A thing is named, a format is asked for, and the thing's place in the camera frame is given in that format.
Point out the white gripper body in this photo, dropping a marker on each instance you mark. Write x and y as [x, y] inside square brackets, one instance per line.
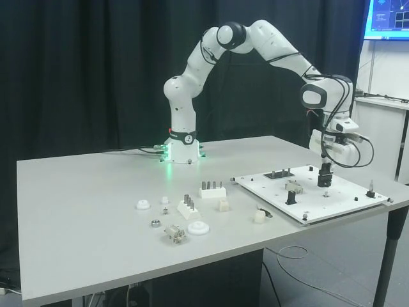
[350, 153]

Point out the black D-SUB plug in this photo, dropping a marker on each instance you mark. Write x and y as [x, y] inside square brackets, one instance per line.
[326, 169]

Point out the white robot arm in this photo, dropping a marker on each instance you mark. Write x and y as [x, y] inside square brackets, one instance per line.
[182, 121]

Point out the white cabinet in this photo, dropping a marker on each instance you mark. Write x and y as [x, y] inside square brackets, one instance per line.
[390, 153]

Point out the white task board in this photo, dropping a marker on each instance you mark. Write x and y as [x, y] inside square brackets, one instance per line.
[345, 204]

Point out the black table leg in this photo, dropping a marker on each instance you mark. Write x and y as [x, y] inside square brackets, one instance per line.
[391, 240]

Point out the black USB plug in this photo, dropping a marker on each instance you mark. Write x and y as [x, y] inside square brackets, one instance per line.
[262, 211]

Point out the cream plastic holder block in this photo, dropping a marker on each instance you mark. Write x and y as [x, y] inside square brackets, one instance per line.
[223, 206]
[259, 218]

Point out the blue screen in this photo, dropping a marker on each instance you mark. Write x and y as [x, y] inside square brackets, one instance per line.
[390, 19]

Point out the white square peg holder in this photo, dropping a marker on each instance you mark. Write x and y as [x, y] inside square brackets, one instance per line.
[212, 193]

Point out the medium metal round peg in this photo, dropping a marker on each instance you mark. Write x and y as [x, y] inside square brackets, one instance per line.
[189, 202]

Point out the large metal round peg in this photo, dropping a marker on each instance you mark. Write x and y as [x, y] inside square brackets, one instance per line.
[185, 197]

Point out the white round peg holder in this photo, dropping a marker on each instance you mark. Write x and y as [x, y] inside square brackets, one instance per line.
[187, 213]

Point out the white large gear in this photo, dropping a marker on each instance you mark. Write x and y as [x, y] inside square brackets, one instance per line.
[193, 231]

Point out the white small gear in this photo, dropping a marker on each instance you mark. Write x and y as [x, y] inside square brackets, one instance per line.
[164, 200]

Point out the beige waterproof plug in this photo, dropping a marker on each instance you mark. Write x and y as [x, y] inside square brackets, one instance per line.
[174, 234]

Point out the metal nut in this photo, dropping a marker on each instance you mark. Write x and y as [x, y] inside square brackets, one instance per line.
[151, 223]

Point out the white medium gear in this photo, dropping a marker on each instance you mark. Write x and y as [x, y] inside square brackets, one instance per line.
[142, 205]

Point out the black curtain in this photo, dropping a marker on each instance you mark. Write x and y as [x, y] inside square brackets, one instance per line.
[80, 64]

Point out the white power strip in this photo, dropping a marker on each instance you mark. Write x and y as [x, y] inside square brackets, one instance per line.
[3, 291]

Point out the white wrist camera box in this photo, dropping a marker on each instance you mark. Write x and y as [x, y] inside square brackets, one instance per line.
[351, 125]

